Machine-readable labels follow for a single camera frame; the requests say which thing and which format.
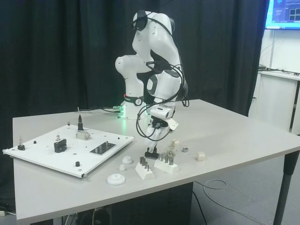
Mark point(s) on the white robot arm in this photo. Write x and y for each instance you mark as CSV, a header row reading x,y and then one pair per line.
x,y
161,37

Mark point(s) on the white large gear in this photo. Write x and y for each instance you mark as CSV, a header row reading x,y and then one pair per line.
x,y
116,180

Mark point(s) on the metal medium round peg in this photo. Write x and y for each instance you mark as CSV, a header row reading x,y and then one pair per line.
x,y
167,159

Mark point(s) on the dark grey table leg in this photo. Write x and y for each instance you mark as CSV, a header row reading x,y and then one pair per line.
x,y
284,187

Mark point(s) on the metal large square peg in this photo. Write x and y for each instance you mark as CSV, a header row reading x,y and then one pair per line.
x,y
142,161

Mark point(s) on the white medium gear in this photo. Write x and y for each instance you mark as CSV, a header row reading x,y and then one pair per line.
x,y
126,160

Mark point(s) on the metal thin round peg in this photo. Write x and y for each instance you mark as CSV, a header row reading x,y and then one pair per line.
x,y
162,157

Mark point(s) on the white round-holed cube holder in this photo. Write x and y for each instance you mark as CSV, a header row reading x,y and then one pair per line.
x,y
201,157

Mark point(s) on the white task board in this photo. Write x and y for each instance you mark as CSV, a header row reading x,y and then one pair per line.
x,y
42,161

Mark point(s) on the white cabinet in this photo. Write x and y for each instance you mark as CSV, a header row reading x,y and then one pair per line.
x,y
274,98

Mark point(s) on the white round peg holder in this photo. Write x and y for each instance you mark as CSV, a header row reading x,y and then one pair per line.
x,y
167,168

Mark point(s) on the white small gear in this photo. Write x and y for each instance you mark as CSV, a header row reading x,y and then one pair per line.
x,y
122,167

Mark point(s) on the white square peg holder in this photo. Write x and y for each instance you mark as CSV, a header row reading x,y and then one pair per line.
x,y
145,174

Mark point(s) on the black D-SUB plug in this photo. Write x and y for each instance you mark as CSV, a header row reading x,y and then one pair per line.
x,y
152,156

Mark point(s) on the blue screen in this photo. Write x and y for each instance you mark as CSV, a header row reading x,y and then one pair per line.
x,y
283,14

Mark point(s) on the white power strip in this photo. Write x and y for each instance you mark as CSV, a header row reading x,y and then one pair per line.
x,y
2,212

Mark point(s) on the white flat wrist plate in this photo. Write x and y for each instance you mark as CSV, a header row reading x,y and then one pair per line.
x,y
173,124

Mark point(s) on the metal large round peg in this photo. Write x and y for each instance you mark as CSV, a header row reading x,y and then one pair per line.
x,y
171,161

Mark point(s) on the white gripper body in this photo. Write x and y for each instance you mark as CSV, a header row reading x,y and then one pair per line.
x,y
159,136

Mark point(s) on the metal medium square peg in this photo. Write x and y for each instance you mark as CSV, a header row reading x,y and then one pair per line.
x,y
145,164

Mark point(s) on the black curtain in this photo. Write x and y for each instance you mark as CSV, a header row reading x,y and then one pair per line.
x,y
58,47

